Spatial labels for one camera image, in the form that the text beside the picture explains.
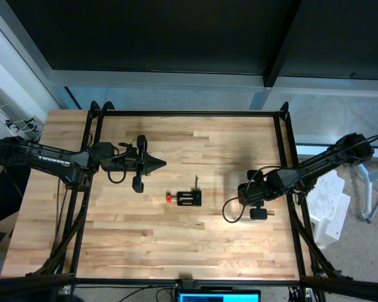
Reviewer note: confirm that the black vertical pillar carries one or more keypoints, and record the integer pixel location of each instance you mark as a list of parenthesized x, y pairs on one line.
[(283, 44)]

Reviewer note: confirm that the black vise with orange knob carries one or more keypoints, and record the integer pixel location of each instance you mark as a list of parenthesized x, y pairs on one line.
[(199, 199)]

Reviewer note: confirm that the black table-level camera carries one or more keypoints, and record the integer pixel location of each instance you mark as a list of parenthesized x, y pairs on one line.
[(186, 283)]

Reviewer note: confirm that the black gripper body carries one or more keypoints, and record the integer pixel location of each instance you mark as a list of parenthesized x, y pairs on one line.
[(253, 193), (138, 185)]

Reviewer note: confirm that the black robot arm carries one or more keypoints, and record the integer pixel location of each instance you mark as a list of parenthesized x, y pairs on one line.
[(318, 163), (53, 158)]

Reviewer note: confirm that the black aluminium frame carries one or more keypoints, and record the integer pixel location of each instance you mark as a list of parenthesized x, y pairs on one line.
[(129, 281)]

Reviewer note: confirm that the grey metal stand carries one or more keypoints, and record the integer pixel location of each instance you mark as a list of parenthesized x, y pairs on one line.
[(368, 195)]

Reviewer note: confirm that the white foam block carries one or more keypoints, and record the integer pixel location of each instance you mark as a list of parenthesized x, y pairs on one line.
[(329, 220)]

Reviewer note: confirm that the laptop with blue screen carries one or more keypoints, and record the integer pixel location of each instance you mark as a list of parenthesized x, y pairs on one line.
[(217, 297)]

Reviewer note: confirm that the brown cardboard box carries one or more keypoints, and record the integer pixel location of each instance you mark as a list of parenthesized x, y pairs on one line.
[(3, 225)]

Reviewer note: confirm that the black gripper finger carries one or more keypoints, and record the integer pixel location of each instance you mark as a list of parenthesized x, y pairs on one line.
[(152, 166), (152, 159)]

